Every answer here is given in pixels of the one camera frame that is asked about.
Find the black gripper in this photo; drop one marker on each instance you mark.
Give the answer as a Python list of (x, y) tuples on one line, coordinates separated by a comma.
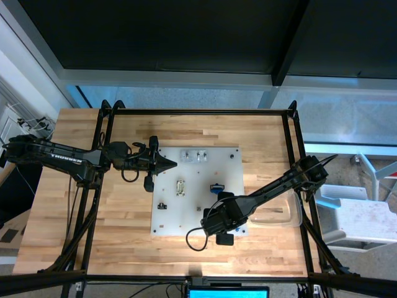
[(224, 239), (141, 159)]

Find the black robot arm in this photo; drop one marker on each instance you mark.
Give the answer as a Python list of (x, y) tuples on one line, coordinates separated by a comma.
[(273, 189), (68, 158)]

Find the grey rectangular connector housing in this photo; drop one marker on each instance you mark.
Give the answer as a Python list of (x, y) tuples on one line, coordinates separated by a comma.
[(180, 187)]

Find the silver block with three screws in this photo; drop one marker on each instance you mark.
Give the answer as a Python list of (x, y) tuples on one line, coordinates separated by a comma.
[(193, 156)]

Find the black clamp connector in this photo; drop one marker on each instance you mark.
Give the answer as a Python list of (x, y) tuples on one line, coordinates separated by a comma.
[(162, 205)]

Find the white plastic board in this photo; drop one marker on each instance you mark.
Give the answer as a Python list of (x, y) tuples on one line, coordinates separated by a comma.
[(186, 222)]

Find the blue laptop screen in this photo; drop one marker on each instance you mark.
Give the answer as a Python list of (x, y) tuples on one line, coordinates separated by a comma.
[(226, 293)]

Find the clear plastic tub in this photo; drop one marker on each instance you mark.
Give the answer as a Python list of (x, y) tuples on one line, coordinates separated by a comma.
[(297, 214)]

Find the white plastic step stool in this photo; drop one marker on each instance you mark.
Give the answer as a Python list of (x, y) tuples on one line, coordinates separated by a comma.
[(366, 217)]

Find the brown cardboard box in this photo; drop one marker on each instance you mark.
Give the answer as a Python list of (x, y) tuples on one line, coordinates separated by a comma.
[(12, 226)]

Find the black table-level camera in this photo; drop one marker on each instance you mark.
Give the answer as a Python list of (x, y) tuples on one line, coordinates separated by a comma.
[(198, 281)]

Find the black connector on blue mount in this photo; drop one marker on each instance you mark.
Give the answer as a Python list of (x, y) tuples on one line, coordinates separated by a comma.
[(216, 188)]

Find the black metal frame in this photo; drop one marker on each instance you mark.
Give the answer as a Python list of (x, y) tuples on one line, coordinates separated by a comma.
[(198, 111)]

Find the white corner bracket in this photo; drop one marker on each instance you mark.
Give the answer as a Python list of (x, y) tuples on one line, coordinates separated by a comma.
[(316, 288), (78, 286)]

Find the grey metal chair frame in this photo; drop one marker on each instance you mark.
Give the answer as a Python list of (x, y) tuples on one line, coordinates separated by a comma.
[(376, 186)]

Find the black backdrop post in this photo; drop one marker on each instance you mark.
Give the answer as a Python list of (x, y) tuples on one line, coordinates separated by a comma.
[(287, 56)]

